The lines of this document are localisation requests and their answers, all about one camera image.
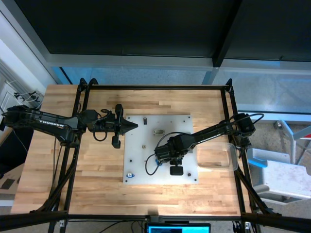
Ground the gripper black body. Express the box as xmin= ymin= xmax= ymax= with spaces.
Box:
xmin=154 ymin=143 xmax=188 ymax=167
xmin=97 ymin=103 xmax=125 ymax=149

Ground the white taskboard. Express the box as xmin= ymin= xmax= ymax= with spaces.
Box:
xmin=123 ymin=114 xmax=200 ymax=185

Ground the clear plastic tub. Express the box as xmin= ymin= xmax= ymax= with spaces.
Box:
xmin=196 ymin=142 xmax=239 ymax=172

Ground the laptop screen with blue edge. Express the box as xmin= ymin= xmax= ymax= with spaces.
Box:
xmin=145 ymin=223 xmax=211 ymax=233

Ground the white step stool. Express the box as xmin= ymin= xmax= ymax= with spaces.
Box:
xmin=247 ymin=147 xmax=311 ymax=206

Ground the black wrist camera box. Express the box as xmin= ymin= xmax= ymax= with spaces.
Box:
xmin=169 ymin=166 xmax=185 ymax=177

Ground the black table frame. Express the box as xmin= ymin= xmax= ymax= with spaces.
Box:
xmin=0 ymin=77 xmax=311 ymax=233

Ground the black table-level camera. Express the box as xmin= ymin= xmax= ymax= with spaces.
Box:
xmin=146 ymin=210 xmax=164 ymax=222

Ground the white and black cable bundle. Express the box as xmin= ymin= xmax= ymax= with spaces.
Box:
xmin=13 ymin=91 xmax=43 ymax=109

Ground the black wall pillar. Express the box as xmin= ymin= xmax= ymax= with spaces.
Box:
xmin=212 ymin=0 xmax=243 ymax=68

